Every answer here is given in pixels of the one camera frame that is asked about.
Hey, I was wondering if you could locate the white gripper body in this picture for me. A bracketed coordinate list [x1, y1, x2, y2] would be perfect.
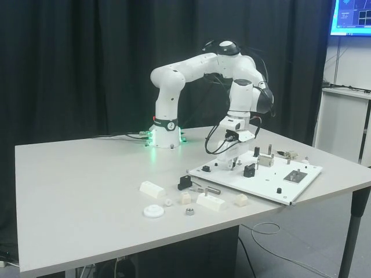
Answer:
[217, 139, 249, 163]

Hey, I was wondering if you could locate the white peg holder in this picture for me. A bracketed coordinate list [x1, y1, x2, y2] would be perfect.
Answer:
[196, 193, 228, 213]
[140, 181, 167, 199]

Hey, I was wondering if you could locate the flat white mounting plate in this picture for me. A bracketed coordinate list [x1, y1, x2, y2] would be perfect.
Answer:
[224, 127, 253, 143]

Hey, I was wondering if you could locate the white task board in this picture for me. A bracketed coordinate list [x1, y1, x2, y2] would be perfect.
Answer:
[187, 145, 323, 206]

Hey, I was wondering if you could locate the black D-SUB plug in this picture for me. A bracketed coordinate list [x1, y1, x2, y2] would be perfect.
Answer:
[177, 174, 192, 191]

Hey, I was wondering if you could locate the beige waterproof plug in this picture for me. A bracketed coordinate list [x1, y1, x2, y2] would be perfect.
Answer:
[278, 149, 300, 160]

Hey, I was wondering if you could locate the white large gear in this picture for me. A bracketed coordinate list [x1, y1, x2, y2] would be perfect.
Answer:
[143, 204, 163, 218]

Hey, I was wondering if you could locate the white cabinet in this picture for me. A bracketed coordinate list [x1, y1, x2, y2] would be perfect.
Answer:
[314, 86, 371, 167]

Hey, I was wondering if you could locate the black table leg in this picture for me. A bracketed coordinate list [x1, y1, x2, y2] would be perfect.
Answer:
[337, 185, 371, 278]

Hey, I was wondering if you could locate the black curtain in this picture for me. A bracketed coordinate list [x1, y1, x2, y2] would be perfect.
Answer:
[0, 0, 332, 163]

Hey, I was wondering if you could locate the blue screen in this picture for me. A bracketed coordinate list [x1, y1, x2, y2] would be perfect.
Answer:
[329, 0, 371, 37]

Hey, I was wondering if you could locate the black camera cable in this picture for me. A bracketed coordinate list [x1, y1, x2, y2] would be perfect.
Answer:
[203, 123, 230, 156]

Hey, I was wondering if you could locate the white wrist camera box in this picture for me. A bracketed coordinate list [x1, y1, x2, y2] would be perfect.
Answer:
[220, 116, 248, 131]

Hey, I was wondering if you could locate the grey floor cable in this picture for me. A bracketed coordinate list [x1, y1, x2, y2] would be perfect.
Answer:
[250, 222, 344, 263]

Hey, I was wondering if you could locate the black floor cable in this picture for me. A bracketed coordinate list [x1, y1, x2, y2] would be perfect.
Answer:
[237, 236, 263, 278]

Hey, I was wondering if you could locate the black base cable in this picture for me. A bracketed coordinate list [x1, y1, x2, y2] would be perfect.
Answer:
[94, 131, 152, 142]

